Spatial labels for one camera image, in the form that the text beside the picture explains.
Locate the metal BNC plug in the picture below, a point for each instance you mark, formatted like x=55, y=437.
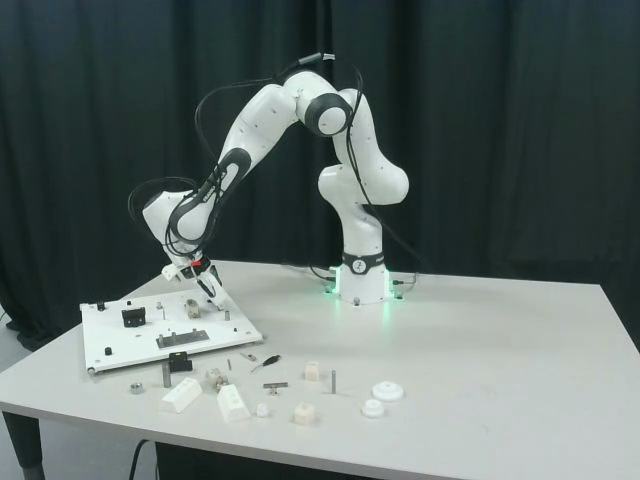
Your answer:
x=134, y=388

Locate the white task board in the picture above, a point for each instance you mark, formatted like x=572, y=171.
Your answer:
x=150, y=350

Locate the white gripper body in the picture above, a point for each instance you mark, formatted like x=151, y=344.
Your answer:
x=210, y=290

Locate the white large gear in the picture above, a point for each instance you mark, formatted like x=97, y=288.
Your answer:
x=387, y=391

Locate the white medium gear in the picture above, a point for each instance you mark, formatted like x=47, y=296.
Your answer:
x=372, y=408

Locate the white wedge-shaped holder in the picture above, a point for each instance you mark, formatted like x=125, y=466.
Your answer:
x=181, y=396
x=233, y=404

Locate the dark table leg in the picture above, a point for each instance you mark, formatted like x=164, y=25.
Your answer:
x=20, y=440

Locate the clear Ethernet plug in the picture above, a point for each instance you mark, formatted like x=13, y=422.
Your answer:
x=247, y=356

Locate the black curtain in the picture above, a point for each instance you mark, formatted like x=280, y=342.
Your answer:
x=75, y=100

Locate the white small gear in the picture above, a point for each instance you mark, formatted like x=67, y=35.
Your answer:
x=261, y=410

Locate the black D-SUB plug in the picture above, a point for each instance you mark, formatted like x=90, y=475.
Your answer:
x=179, y=361

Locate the beige waterproof plug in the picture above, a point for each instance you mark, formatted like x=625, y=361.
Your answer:
x=216, y=378

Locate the metal square peg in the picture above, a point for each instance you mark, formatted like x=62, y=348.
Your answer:
x=276, y=385
x=164, y=376

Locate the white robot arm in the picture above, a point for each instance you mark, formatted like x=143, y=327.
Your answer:
x=360, y=165

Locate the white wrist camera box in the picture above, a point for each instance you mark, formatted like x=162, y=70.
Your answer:
x=170, y=273

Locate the white cube holder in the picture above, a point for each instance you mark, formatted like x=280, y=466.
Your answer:
x=304, y=414
x=311, y=371

